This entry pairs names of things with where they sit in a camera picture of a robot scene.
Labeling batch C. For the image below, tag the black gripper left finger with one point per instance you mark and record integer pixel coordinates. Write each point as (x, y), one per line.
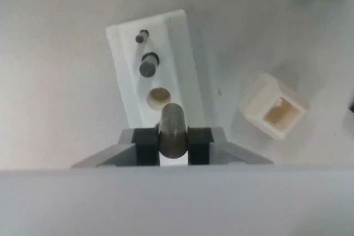
(143, 136)

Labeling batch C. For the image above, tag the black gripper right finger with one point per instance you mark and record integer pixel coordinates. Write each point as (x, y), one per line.
(199, 139)

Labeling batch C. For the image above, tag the large metal round peg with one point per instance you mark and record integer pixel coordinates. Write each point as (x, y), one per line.
(172, 133)

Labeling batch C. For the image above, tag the white round peg holder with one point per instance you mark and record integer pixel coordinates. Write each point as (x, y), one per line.
(182, 75)

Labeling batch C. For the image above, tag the medium metal round peg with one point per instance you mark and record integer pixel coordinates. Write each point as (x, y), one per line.
(147, 67)

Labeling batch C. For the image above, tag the white square peg holder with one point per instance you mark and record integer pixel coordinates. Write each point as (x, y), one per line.
(272, 103)

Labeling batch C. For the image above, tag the small metal round peg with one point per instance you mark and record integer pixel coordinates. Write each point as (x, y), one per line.
(140, 37)

